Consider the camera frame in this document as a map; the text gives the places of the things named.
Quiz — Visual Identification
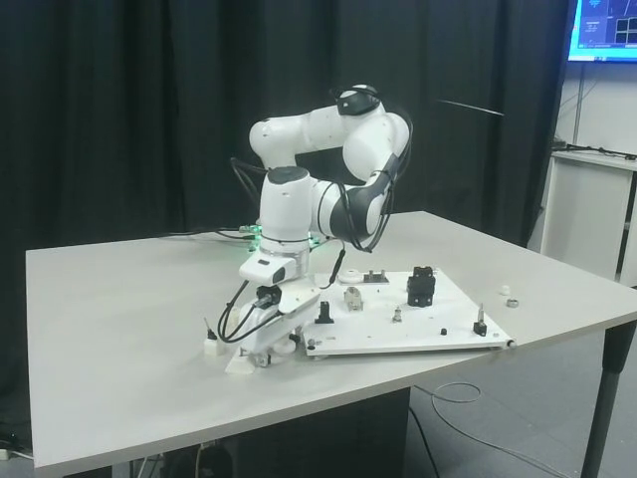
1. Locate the black box under table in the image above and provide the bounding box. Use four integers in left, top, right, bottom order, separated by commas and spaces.
213, 386, 412, 478

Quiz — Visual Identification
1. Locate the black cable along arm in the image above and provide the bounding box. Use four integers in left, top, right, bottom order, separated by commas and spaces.
318, 86, 415, 254

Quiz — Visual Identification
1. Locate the black cable to gripper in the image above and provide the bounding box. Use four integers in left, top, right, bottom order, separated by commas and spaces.
215, 155, 268, 345

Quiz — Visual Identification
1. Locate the white cabinet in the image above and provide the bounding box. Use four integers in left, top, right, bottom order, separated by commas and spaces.
538, 148, 637, 289

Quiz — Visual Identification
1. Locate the black table leg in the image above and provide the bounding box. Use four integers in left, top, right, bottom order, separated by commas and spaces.
580, 326, 626, 478

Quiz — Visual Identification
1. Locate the thin black rod on wire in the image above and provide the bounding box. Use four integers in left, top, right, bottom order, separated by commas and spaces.
318, 242, 350, 291

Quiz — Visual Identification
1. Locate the black base with metal pin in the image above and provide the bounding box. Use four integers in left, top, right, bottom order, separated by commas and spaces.
473, 303, 491, 338

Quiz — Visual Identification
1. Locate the blue screen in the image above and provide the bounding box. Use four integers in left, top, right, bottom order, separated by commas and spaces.
566, 0, 637, 64

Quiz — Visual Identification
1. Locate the grey cable on floor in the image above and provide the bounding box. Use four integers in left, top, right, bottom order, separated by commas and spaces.
429, 380, 601, 478

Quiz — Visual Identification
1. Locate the black curtain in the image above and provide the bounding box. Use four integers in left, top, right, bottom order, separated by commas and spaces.
0, 0, 573, 449

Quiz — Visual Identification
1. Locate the white task board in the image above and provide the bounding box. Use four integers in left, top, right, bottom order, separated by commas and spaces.
298, 267, 517, 359

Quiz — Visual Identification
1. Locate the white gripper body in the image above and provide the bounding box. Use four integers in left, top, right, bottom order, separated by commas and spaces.
221, 292, 323, 358

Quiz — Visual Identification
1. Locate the black cable on table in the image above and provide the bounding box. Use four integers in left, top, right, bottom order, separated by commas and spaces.
168, 225, 261, 241

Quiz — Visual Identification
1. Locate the black D-SUB plug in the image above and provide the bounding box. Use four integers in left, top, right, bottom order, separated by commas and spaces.
406, 265, 437, 307

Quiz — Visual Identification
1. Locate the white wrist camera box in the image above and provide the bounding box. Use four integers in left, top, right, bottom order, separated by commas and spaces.
239, 253, 297, 287

